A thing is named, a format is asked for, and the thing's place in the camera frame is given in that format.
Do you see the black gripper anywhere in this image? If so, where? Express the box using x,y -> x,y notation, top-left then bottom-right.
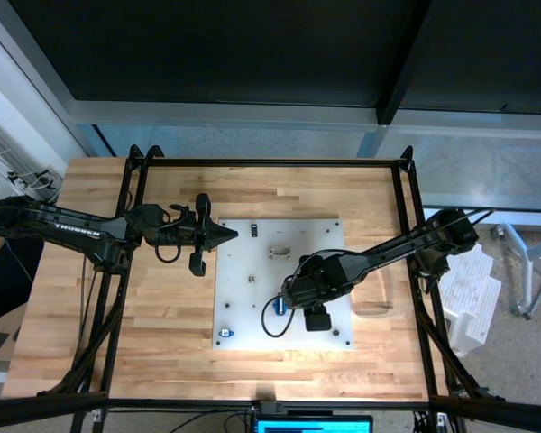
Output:
155,193 -> 240,277
281,253 -> 333,333

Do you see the white board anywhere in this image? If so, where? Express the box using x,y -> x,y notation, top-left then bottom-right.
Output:
212,218 -> 358,352

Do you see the clear plastic tub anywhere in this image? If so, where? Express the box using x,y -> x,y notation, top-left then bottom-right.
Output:
350,259 -> 407,319

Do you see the blue laptop screen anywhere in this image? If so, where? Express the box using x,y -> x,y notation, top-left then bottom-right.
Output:
251,414 -> 374,433

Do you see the brown cardboard box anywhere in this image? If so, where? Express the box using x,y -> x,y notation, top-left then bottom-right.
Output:
0,301 -> 31,362

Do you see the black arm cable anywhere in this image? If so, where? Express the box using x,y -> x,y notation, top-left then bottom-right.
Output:
154,243 -> 182,264
261,295 -> 298,338

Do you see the black frame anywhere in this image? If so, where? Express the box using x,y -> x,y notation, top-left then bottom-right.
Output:
0,143 -> 541,433

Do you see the grey metal partition frame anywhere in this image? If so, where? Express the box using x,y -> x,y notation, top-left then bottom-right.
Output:
0,8 -> 541,159

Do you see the cable bundle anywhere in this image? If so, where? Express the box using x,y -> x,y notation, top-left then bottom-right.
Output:
6,168 -> 59,191

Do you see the grey metal chair frame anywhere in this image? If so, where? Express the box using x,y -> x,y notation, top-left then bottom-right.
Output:
491,220 -> 541,321

